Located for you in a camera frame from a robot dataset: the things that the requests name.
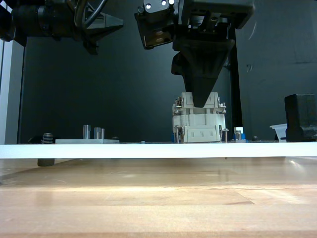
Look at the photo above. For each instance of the white task board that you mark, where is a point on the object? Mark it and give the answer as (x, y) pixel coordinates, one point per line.
(148, 151)

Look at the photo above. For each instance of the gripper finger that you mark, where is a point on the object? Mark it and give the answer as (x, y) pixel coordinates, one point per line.
(114, 23)
(201, 69)
(177, 65)

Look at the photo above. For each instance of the grey aluminium partition frame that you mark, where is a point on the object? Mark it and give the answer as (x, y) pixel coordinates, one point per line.
(7, 99)

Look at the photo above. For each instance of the black vertical wall post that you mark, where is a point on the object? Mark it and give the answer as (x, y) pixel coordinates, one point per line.
(235, 99)

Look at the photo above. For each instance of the beige HAN10E connector insert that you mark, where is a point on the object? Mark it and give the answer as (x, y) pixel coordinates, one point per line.
(188, 98)

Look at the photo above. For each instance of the small black clamp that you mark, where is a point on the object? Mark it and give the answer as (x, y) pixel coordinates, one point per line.
(299, 116)

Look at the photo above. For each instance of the grey metal plate with pegs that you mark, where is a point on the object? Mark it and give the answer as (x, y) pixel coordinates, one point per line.
(75, 141)

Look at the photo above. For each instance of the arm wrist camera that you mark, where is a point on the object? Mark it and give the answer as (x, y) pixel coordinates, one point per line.
(156, 29)

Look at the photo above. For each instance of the clear plastic tub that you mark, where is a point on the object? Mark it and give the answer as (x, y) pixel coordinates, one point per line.
(278, 127)

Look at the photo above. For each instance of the beige HAN10E socket base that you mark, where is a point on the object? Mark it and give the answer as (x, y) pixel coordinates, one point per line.
(200, 134)

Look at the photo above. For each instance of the small board-mounted socket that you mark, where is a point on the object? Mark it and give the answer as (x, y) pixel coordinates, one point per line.
(239, 136)

